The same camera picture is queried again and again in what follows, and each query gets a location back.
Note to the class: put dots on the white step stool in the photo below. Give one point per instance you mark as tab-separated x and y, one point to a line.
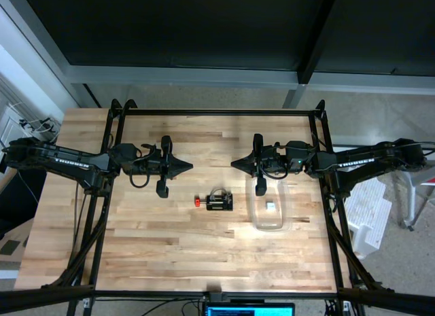
367	210

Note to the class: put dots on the clear plastic tub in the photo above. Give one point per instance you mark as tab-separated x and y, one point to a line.
268	220

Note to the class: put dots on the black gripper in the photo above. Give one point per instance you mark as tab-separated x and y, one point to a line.
272	164
149	168

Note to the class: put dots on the black table-level camera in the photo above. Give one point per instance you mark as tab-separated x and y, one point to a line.
214	295

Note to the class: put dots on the black clamp with red knob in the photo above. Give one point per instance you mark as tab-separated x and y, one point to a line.
219	205

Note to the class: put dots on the black metal frame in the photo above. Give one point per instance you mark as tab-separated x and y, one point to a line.
217	112

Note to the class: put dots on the grey metal chair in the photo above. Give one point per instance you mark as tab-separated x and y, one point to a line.
410	200

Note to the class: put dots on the black curved frame bracket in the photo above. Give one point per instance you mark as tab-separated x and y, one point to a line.
321	102
129	100
115	100

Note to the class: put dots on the small white block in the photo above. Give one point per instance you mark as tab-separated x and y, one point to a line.
270	206

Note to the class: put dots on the blue laptop screen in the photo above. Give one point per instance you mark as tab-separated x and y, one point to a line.
248	311

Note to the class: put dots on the black flat pad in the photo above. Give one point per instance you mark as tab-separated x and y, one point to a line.
10	247

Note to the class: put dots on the power strip with plugs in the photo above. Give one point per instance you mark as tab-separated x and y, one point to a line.
37	127

